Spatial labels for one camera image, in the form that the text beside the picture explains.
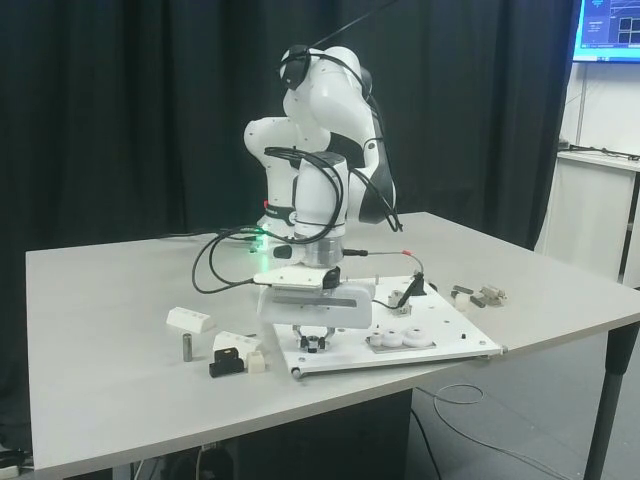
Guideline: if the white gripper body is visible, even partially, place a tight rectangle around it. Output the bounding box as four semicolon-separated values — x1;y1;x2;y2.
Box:
256;282;375;330

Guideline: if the white holder with holes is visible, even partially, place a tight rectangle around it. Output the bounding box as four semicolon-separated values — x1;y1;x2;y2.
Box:
213;329;265;357
165;307;217;334

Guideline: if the black D-SUB plug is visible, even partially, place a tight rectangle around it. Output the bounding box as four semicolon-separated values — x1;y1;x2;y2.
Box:
208;348;247;378

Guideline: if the white large gear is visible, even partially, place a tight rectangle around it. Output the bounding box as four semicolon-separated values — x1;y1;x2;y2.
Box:
401;327;430;350

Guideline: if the black rod with red tag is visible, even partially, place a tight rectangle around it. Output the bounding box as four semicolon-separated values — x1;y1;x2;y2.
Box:
367;247;427;304

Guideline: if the white task board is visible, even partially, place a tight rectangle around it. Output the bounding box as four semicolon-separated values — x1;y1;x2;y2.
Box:
272;272;509;384

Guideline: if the beige metal plug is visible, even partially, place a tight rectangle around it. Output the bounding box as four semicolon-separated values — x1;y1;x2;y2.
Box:
478;283;510;307

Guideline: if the black table leg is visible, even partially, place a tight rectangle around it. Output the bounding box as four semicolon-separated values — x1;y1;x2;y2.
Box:
584;287;640;480

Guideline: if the white cabinet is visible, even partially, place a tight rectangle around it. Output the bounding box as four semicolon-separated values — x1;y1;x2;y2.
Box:
537;149;640;290

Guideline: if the black curtain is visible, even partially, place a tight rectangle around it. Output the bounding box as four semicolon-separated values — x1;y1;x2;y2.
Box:
0;0;586;441

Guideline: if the blue screen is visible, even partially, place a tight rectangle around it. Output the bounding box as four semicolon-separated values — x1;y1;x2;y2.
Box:
572;0;640;65

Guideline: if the grey floor cable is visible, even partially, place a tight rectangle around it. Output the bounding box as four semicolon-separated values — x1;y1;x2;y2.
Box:
432;382;587;476

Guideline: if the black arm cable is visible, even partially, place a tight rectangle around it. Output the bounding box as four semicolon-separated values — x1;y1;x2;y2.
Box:
192;0;406;296

